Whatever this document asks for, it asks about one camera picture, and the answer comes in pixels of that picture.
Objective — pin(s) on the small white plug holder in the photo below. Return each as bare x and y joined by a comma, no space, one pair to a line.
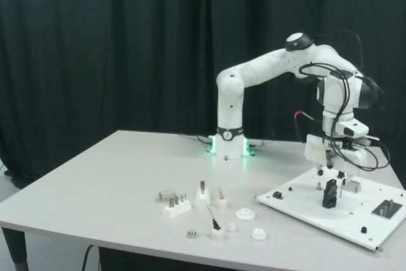
222,204

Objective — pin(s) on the low white plug holder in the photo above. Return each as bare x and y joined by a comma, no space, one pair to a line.
217,235

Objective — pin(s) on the white large gear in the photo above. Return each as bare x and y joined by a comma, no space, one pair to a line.
245,214

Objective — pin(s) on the white task board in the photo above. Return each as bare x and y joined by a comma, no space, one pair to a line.
301,207

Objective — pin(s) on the metal USB plug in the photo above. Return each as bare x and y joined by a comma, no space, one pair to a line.
202,186

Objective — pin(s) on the tall white plug holder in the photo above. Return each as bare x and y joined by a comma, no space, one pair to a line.
202,199

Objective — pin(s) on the metal bolt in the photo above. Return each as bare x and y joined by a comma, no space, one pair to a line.
191,234

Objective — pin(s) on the long white peg holder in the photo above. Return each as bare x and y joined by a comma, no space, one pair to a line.
177,211

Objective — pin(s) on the dark table leg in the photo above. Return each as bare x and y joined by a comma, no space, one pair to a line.
14,248

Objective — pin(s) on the small grey plug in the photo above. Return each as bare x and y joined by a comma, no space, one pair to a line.
220,193

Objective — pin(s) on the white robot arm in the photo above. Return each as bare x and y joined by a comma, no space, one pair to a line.
253,68

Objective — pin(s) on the white medium gear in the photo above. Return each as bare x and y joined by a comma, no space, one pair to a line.
258,234

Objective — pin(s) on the metal waterproof plug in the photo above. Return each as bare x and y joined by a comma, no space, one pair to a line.
165,195

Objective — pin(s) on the thick metal peg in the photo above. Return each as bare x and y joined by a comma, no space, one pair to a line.
171,202

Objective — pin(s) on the black D-SUB plug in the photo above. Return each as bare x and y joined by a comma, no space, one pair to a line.
329,193

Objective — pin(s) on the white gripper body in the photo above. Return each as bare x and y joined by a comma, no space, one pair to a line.
315,147

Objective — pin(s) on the black curtain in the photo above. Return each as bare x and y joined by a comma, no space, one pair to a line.
95,45

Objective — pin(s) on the thin metal peg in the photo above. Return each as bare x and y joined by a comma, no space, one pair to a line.
182,197

